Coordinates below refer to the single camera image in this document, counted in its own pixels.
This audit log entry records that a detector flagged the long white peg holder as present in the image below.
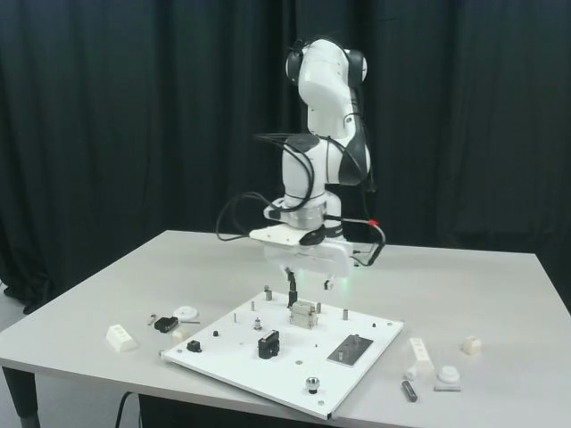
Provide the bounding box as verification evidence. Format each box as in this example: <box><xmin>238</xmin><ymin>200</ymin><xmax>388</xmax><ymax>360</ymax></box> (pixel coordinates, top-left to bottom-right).
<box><xmin>409</xmin><ymin>337</ymin><xmax>435</xmax><ymax>372</ymax></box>

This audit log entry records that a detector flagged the dark grey table leg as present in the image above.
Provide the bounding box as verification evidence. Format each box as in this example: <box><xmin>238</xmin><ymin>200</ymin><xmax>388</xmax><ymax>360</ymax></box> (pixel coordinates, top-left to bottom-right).
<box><xmin>1</xmin><ymin>366</ymin><xmax>37</xmax><ymax>428</ymax></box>

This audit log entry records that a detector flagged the black boxy plug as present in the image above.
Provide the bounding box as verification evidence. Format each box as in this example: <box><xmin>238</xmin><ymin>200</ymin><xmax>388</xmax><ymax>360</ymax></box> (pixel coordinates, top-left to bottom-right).
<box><xmin>257</xmin><ymin>328</ymin><xmax>283</xmax><ymax>360</ymax></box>

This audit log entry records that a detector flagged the black looping cable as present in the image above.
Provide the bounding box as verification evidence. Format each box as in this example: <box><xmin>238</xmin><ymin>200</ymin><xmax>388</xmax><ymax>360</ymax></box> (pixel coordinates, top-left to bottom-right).
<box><xmin>215</xmin><ymin>191</ymin><xmax>287</xmax><ymax>244</ymax></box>

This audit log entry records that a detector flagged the white cup-shaped holder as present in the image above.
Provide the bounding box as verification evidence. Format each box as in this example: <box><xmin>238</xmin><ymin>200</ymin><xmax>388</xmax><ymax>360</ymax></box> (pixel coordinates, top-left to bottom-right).
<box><xmin>460</xmin><ymin>335</ymin><xmax>484</xmax><ymax>356</ymax></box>

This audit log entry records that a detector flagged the black floor cable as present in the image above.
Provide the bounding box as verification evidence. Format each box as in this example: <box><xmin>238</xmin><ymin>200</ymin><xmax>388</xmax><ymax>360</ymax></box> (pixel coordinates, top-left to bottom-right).
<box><xmin>116</xmin><ymin>391</ymin><xmax>140</xmax><ymax>428</ymax></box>

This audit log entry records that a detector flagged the white holder with three holes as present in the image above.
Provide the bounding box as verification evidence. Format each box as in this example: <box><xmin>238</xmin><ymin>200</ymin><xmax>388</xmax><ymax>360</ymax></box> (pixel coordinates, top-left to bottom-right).
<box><xmin>105</xmin><ymin>325</ymin><xmax>139</xmax><ymax>354</ymax></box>

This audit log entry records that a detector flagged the black curtain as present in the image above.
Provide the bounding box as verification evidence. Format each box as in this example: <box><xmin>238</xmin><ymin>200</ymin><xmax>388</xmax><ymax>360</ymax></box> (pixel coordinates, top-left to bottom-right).
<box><xmin>0</xmin><ymin>0</ymin><xmax>571</xmax><ymax>313</ymax></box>

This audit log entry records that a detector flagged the white task board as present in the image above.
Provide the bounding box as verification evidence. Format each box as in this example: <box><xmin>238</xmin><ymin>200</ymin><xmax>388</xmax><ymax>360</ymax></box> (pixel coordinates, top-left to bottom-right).
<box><xmin>159</xmin><ymin>289</ymin><xmax>406</xmax><ymax>420</ymax></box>

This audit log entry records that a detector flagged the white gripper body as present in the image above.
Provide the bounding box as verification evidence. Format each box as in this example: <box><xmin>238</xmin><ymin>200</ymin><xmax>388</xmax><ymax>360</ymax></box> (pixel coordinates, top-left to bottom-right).
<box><xmin>262</xmin><ymin>239</ymin><xmax>351</xmax><ymax>276</ymax></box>

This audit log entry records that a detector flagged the white medium gear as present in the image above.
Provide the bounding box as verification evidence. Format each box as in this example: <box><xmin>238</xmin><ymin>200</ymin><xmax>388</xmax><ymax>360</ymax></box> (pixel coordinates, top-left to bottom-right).
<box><xmin>435</xmin><ymin>365</ymin><xmax>461</xmax><ymax>387</ymax></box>

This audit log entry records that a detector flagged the flat white mount plate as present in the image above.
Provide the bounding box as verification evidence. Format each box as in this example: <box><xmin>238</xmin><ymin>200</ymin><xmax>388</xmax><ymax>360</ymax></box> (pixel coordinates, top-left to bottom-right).
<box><xmin>248</xmin><ymin>226</ymin><xmax>316</xmax><ymax>247</ymax></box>

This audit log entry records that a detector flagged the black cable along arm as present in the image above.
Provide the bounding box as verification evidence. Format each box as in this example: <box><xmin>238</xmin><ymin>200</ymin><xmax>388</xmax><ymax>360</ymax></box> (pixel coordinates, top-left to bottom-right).
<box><xmin>252</xmin><ymin>37</ymin><xmax>378</xmax><ymax>268</ymax></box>

